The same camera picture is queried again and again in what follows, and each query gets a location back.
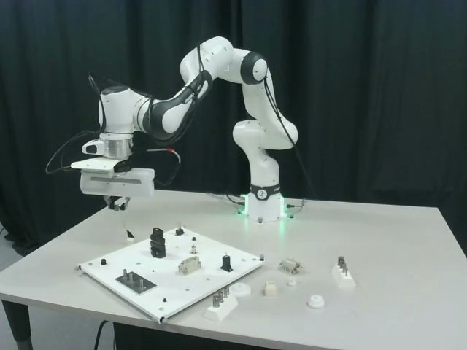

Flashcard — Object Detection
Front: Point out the white square peg holder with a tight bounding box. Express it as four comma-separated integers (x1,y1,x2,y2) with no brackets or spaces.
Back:
331,264,358,289

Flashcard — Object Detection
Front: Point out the black table leg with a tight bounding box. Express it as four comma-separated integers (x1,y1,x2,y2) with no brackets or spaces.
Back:
1,300,31,350

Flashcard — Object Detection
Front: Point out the black curtain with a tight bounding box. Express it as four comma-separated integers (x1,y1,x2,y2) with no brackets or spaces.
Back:
0,0,467,256

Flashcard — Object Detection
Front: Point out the silver wrist ring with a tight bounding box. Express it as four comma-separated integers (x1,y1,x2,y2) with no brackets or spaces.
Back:
100,134,133,160

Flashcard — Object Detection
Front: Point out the black cable under table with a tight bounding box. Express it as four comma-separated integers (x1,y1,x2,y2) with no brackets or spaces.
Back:
95,319,112,350

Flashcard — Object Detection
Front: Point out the black camera cable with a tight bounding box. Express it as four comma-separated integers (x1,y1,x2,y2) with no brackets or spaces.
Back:
45,131,88,173

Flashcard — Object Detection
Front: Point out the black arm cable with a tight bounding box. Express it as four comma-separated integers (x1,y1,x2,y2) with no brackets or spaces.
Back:
88,43,215,141
260,67,317,201

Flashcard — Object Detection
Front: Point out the black D-SUB plug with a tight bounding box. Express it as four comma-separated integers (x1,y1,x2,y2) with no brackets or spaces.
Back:
148,226,167,259

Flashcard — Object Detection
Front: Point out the beige waterproof plug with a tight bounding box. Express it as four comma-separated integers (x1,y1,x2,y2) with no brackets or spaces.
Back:
279,259,301,275

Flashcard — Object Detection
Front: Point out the white task board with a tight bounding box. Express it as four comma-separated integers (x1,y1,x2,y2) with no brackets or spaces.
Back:
74,225,266,324

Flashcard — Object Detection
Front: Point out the small black plug thin cable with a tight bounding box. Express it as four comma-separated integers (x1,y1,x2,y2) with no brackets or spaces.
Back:
117,211,135,242

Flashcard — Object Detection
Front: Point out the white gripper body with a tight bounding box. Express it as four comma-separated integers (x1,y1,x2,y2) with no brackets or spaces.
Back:
80,168,155,201

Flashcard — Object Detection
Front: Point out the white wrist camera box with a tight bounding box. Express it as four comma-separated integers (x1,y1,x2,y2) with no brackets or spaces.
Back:
82,140,107,157

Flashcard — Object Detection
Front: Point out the flat white mounting plate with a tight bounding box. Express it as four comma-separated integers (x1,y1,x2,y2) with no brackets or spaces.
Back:
70,159,116,171

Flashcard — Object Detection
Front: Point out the black base cable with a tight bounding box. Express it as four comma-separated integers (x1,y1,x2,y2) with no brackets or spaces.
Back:
224,192,249,206
286,198,308,213

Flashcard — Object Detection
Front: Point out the white round peg holder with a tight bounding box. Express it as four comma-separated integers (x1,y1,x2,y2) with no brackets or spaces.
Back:
203,295,239,322

